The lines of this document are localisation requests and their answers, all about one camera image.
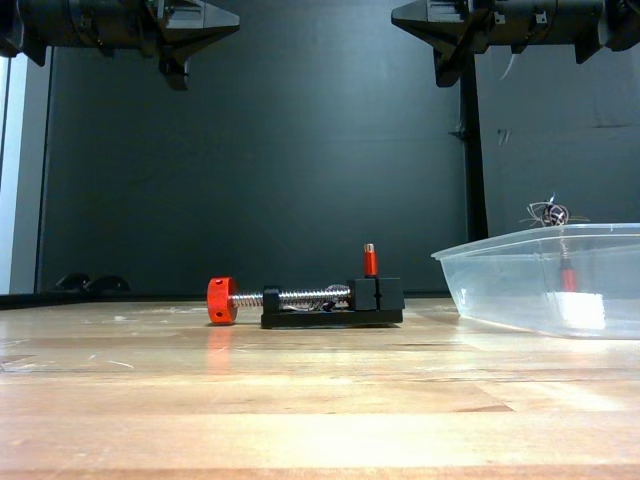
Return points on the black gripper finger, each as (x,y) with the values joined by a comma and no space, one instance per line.
(200,37)
(415,15)
(425,36)
(217,17)

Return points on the white hub block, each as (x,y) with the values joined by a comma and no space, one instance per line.
(580,310)

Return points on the clear plastic tub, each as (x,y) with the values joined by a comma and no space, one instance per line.
(500,285)

